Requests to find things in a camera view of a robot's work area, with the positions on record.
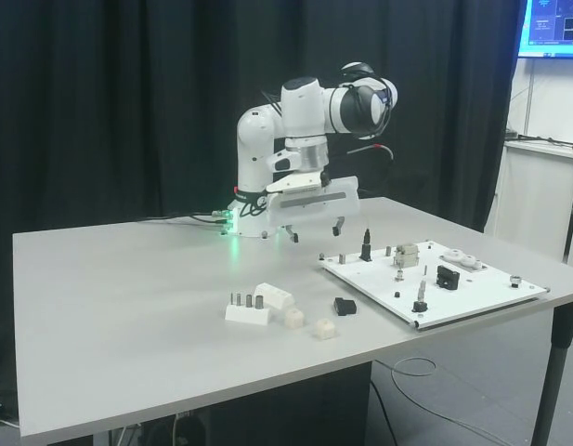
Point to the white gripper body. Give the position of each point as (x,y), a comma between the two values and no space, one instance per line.
(314,206)

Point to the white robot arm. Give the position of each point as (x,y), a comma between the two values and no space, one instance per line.
(300,107)

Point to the thick metal round peg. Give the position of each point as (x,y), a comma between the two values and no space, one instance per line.
(257,302)

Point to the thin metal round peg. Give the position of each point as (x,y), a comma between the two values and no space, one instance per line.
(233,299)

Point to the white round peg holder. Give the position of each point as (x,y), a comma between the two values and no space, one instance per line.
(244,317)

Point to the black upright plug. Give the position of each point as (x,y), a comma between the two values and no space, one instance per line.
(366,246)

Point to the white holder with square holes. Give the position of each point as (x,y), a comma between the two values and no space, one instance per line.
(274,295)

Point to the beige rectangular plug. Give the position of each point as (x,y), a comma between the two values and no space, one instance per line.
(403,256)

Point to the metal BNC plug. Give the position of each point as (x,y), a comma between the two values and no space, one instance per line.
(400,275)

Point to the black D-SUB plug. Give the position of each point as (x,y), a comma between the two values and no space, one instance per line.
(345,307)

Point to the white cube holder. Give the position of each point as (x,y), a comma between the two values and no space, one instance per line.
(324,330)
(294,319)

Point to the metal cylindrical plug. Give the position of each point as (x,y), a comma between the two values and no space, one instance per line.
(421,292)

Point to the white task board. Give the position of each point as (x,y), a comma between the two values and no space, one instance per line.
(476,297)

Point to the metal knurled bolt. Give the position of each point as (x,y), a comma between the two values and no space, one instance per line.
(516,281)

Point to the white cabinet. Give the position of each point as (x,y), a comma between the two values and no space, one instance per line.
(537,200)

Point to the black curtain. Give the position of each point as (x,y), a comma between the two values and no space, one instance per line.
(128,93)

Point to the black table leg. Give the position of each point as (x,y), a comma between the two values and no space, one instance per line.
(553,371)

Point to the blue screen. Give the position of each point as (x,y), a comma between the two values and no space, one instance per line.
(555,28)

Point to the flat white mount plate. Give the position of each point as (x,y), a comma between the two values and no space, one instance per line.
(293,182)

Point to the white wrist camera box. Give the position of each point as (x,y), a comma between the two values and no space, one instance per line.
(281,162)

